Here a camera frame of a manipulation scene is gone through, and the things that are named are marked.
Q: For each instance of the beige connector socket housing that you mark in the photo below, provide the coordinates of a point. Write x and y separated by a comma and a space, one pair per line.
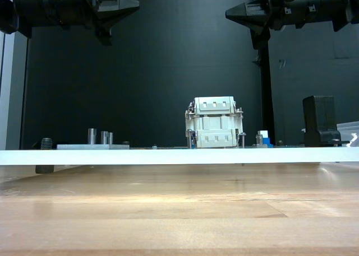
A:
217, 138

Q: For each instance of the small silver standoff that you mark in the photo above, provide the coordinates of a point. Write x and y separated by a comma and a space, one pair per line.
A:
259, 141

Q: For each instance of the black connector block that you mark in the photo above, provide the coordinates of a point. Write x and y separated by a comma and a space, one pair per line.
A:
317, 121

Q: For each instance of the beige HAN10E connector plug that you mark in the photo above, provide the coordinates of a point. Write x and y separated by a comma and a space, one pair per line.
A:
214, 106

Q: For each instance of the white task board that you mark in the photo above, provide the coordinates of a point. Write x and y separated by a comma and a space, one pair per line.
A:
179, 156

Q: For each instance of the blue connector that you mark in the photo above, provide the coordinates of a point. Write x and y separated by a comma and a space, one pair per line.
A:
194, 140

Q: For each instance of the small blue white socket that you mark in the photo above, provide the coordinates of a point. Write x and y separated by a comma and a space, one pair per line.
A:
265, 139

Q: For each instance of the black vertical beam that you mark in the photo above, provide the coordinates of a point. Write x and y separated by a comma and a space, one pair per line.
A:
266, 99

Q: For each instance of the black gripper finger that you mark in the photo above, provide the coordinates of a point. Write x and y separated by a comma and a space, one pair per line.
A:
109, 18
252, 9
259, 25
126, 3

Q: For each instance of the black board foot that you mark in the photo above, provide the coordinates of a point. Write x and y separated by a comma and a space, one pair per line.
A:
44, 169

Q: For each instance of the grey metal plate with pegs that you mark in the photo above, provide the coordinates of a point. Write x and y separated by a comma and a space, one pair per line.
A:
92, 146

